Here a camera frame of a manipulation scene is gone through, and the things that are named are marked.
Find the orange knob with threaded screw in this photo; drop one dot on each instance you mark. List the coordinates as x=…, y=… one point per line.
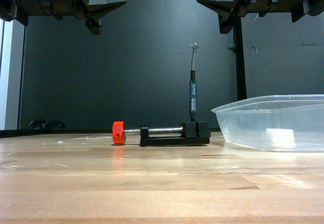
x=118, y=132

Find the black mini vise clamp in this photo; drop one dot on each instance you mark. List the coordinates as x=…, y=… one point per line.
x=197, y=132

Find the clear plastic tub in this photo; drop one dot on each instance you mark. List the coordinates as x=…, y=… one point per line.
x=265, y=132

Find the black frame post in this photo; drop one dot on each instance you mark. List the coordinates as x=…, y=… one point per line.
x=240, y=82

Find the black corner bracket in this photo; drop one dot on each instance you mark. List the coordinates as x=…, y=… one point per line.
x=37, y=123
x=55, y=124

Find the black frame rail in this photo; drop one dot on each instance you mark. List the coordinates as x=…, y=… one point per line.
x=50, y=132

